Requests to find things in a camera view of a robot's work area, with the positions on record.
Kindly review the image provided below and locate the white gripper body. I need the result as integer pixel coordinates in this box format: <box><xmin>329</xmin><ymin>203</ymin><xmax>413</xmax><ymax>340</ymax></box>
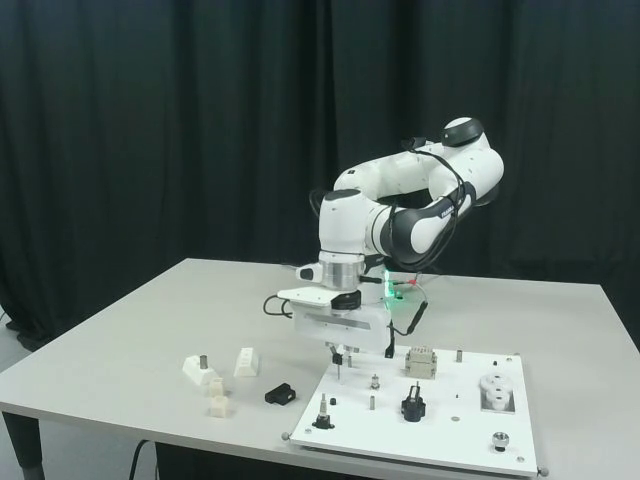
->
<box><xmin>292</xmin><ymin>302</ymin><xmax>392</xmax><ymax>350</ymax></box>

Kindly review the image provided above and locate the black plug on round base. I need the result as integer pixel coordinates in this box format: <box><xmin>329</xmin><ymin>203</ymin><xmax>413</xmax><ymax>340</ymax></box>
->
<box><xmin>399</xmin><ymin>384</ymin><xmax>426</xmax><ymax>421</ymax></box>

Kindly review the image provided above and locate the white sloped peg holder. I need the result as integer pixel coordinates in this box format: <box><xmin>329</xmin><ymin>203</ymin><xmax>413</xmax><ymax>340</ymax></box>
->
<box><xmin>180</xmin><ymin>355</ymin><xmax>220</xmax><ymax>385</ymax></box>
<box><xmin>233</xmin><ymin>346</ymin><xmax>260</xmax><ymax>377</ymax></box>

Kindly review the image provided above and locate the white mounting plate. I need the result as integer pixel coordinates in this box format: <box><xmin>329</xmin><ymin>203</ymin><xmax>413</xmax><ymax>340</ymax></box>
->
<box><xmin>277</xmin><ymin>287</ymin><xmax>337</xmax><ymax>309</ymax></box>

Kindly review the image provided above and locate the metal plug on black base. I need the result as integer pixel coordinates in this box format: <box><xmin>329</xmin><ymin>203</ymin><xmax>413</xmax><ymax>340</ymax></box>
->
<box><xmin>312</xmin><ymin>393</ymin><xmax>335</xmax><ymax>430</ymax></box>

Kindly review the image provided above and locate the small black plug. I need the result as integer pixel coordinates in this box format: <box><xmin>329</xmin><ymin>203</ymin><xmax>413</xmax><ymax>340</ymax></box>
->
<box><xmin>264</xmin><ymin>382</ymin><xmax>297</xmax><ymax>404</ymax></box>

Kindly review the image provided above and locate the beige multi-pin connector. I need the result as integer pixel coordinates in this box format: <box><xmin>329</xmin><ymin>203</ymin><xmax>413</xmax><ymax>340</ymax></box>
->
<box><xmin>403</xmin><ymin>346</ymin><xmax>434</xmax><ymax>375</ymax></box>

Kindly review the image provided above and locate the white task board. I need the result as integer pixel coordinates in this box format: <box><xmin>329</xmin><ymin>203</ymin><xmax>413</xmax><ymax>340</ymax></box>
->
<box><xmin>282</xmin><ymin>339</ymin><xmax>546</xmax><ymax>475</ymax></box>

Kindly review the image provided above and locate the dark grey table leg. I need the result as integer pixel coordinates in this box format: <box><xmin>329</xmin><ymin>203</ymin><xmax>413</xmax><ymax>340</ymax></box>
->
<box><xmin>2</xmin><ymin>410</ymin><xmax>41</xmax><ymax>480</ymax></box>

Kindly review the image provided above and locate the black curtain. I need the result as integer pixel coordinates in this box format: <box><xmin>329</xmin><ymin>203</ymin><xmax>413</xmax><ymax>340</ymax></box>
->
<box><xmin>0</xmin><ymin>0</ymin><xmax>640</xmax><ymax>351</ymax></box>

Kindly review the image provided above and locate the silver flange ring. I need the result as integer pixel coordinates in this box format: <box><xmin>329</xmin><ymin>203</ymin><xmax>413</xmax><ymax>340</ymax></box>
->
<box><xmin>319</xmin><ymin>259</ymin><xmax>362</xmax><ymax>291</ymax></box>

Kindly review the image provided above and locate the thin black rod on wire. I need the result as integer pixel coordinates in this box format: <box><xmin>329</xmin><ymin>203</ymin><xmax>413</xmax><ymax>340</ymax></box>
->
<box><xmin>392</xmin><ymin>277</ymin><xmax>429</xmax><ymax>335</ymax></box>

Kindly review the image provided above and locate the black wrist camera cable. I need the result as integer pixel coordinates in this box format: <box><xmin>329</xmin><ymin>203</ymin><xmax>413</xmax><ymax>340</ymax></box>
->
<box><xmin>263</xmin><ymin>293</ymin><xmax>296</xmax><ymax>319</ymax></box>

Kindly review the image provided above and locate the black base cable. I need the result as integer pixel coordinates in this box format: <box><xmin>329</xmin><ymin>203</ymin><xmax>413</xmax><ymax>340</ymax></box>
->
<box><xmin>394</xmin><ymin>259</ymin><xmax>446</xmax><ymax>294</ymax></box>

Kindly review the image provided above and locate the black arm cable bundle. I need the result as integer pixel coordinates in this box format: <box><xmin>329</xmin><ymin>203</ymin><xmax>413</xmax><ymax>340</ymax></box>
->
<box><xmin>308</xmin><ymin>135</ymin><xmax>474</xmax><ymax>274</ymax></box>

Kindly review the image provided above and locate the black floor cable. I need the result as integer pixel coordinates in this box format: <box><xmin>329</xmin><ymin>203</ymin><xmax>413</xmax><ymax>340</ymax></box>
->
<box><xmin>130</xmin><ymin>438</ymin><xmax>157</xmax><ymax>480</ymax></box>

